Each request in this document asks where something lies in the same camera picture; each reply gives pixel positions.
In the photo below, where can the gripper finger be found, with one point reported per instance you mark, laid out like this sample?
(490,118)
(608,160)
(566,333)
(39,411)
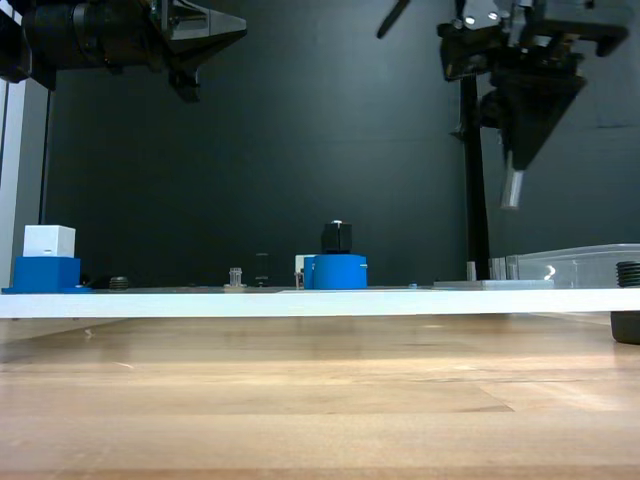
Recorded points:
(540,110)
(487,112)
(210,35)

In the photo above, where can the silver metal cylinder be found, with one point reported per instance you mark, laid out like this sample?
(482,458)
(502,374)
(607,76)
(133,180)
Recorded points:
(511,192)

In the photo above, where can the clear plastic tub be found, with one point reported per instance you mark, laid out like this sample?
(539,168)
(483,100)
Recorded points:
(575,265)

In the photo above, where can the grey metal holder block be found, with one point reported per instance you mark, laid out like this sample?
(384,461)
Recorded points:
(490,284)

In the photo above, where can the black set screw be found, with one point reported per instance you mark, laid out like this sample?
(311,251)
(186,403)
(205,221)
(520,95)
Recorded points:
(119,283)
(629,275)

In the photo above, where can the black plug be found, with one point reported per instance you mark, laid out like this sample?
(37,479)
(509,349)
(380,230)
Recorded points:
(337,237)

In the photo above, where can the white cube block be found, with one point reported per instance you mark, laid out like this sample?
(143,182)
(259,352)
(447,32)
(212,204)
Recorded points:
(50,240)

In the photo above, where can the blue round socket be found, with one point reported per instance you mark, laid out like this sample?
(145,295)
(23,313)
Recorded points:
(340,272)

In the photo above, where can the grey multi-pin connector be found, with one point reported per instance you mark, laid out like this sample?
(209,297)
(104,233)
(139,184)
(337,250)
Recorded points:
(300,265)

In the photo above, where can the small clear connector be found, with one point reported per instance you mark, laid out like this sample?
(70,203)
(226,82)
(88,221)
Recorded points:
(237,277)

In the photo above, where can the white board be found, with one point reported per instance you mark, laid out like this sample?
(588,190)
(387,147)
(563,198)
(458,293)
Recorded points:
(300,302)

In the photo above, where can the black metal frame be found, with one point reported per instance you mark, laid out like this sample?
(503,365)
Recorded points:
(475,200)

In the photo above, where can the blue square mount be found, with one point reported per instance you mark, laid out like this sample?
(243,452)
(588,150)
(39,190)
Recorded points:
(45,275)

